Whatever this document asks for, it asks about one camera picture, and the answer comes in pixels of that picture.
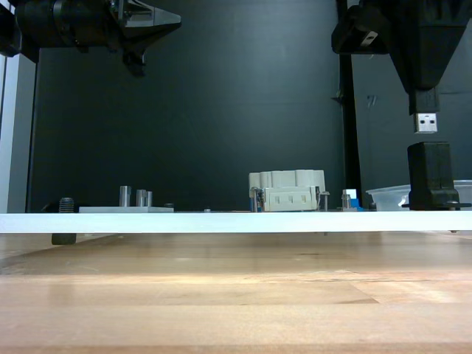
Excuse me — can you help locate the grey aluminium plate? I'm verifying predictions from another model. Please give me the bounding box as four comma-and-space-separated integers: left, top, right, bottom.
78, 206, 175, 215

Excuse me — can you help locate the black aluminium frame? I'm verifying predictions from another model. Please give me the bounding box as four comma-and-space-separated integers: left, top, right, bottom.
330, 53, 363, 213

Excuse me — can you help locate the beige multi-pin connector housing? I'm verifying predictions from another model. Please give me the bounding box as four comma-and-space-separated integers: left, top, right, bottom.
249, 169, 326, 213

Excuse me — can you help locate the black threaded foot screw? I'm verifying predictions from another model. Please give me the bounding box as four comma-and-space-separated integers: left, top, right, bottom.
51, 196, 77, 246

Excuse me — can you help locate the clear plastic tub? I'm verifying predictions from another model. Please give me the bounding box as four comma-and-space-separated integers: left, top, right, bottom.
366, 179, 472, 212

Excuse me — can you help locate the blue white terminal block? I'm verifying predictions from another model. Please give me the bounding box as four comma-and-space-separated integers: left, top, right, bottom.
342, 188, 361, 212

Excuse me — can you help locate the black USB socket housing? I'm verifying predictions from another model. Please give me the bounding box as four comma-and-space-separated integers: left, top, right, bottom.
401, 142, 472, 212

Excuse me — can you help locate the white task board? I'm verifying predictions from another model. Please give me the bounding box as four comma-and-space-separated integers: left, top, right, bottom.
0, 210, 472, 235

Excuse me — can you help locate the black USB plug with cable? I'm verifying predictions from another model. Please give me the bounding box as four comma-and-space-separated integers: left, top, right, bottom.
408, 87, 442, 134

